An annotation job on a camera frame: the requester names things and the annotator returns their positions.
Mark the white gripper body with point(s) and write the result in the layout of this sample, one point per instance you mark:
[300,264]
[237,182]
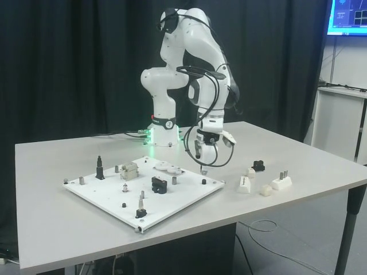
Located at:
[209,154]

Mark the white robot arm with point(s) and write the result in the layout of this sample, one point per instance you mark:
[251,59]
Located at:
[166,86]

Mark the white medium gear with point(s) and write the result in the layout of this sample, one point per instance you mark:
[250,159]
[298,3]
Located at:
[171,169]

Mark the white large gear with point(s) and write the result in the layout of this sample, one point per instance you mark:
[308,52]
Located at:
[162,166]

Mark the white wedge holder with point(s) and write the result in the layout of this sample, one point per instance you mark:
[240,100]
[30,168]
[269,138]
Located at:
[243,186]

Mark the small white cube holder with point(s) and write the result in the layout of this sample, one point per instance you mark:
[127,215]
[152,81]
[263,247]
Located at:
[250,173]
[266,190]

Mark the black Ethernet plug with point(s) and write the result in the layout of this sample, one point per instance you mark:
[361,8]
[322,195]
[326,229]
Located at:
[158,185]

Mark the black block holder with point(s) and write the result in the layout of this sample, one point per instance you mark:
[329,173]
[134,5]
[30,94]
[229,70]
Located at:
[258,165]

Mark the small metal square peg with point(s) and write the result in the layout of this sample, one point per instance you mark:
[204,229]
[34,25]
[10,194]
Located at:
[142,194]

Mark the metal USB plug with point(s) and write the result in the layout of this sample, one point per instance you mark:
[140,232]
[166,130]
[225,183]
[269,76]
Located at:
[140,204]

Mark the grey D-SUB plug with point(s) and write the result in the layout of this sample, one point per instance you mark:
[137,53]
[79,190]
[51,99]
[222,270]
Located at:
[130,171]

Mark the white peg holder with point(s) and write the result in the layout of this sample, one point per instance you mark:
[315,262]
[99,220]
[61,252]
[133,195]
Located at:
[282,184]

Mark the metal BNC plug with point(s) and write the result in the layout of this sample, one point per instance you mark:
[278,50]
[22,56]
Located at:
[125,188]

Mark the white task board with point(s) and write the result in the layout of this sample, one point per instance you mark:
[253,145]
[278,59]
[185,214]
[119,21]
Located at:
[114,200]

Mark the tall black waterproof plug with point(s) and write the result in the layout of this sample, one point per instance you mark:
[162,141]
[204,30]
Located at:
[99,170]

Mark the white cabinet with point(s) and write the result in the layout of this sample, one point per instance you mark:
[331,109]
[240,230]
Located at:
[338,123]

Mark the dark grey table leg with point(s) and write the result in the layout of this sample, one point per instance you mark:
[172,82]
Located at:
[351,229]

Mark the black curtain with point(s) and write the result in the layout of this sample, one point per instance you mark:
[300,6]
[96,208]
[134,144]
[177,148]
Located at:
[71,71]

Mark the blue screen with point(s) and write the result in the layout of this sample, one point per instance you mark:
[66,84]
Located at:
[348,17]

